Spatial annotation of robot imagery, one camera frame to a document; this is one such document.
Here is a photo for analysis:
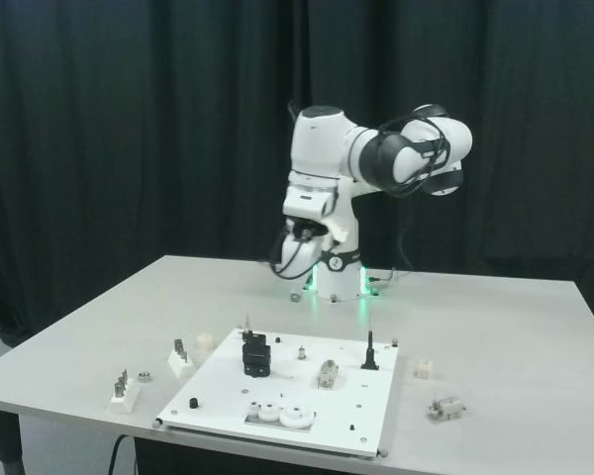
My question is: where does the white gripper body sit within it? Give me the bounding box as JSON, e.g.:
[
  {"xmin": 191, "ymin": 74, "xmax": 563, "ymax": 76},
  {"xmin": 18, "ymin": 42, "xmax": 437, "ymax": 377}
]
[{"xmin": 278, "ymin": 231, "xmax": 324, "ymax": 279}]

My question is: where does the grey metal waterproof plug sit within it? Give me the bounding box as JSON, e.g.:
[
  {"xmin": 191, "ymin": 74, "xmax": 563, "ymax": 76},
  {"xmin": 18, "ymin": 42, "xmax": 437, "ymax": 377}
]
[{"xmin": 427, "ymin": 395, "xmax": 455, "ymax": 422}]

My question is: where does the black D-SUB plug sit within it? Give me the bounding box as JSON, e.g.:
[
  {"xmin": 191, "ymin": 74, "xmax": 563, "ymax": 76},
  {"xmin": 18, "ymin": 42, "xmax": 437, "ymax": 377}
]
[{"xmin": 241, "ymin": 330, "xmax": 273, "ymax": 380}]

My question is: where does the black USB plug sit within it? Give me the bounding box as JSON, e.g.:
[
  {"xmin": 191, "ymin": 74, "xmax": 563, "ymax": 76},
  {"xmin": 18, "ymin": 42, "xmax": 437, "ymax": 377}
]
[{"xmin": 359, "ymin": 329, "xmax": 380, "ymax": 371}]

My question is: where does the white task board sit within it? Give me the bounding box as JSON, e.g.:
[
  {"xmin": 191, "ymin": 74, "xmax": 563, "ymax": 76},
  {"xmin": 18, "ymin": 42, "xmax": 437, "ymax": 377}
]
[{"xmin": 152, "ymin": 326, "xmax": 402, "ymax": 459}]

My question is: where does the white large gear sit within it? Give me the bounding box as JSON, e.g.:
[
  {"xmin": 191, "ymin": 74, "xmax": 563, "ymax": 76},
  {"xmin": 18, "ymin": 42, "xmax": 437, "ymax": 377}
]
[{"xmin": 279, "ymin": 405, "xmax": 314, "ymax": 429}]

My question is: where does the white square peg holder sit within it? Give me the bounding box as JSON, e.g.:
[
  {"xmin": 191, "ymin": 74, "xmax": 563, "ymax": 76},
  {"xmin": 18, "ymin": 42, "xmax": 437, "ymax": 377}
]
[{"xmin": 166, "ymin": 348, "xmax": 196, "ymax": 379}]

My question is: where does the black box under table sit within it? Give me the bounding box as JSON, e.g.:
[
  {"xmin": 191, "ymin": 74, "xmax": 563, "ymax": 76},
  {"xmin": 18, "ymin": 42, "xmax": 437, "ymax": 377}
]
[{"xmin": 133, "ymin": 434, "xmax": 377, "ymax": 475}]

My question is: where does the black curtain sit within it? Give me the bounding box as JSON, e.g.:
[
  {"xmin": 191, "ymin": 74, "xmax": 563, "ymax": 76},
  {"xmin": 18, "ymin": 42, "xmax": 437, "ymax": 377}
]
[{"xmin": 0, "ymin": 0, "xmax": 594, "ymax": 347}]

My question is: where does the white round peg holder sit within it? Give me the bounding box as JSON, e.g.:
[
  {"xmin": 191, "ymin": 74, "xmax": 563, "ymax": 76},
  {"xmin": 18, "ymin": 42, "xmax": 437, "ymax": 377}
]
[{"xmin": 106, "ymin": 383, "xmax": 143, "ymax": 415}]

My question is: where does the black table leg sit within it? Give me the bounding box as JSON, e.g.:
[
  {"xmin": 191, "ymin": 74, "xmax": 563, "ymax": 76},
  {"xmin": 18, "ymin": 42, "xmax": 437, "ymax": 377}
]
[{"xmin": 0, "ymin": 408, "xmax": 24, "ymax": 475}]

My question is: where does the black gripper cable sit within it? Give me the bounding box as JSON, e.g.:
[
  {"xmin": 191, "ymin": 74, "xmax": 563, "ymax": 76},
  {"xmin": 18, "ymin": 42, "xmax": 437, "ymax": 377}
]
[{"xmin": 269, "ymin": 225, "xmax": 311, "ymax": 281}]

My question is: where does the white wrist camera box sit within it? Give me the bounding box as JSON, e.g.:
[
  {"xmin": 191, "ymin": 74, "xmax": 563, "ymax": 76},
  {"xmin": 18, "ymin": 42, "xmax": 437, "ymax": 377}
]
[{"xmin": 282, "ymin": 189, "xmax": 332, "ymax": 220}]

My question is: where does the black base cable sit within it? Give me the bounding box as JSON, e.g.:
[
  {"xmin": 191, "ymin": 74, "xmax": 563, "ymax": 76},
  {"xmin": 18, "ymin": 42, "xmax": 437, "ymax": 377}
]
[{"xmin": 365, "ymin": 269, "xmax": 412, "ymax": 287}]

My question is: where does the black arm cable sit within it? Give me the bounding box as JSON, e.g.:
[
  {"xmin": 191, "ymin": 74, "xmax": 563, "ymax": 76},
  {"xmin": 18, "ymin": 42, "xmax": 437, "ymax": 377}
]
[{"xmin": 378, "ymin": 106, "xmax": 451, "ymax": 199}]

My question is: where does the black floor cable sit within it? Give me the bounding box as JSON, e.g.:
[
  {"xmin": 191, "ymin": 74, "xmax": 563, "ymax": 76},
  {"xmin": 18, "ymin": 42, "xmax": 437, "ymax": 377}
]
[{"xmin": 110, "ymin": 433, "xmax": 136, "ymax": 475}]

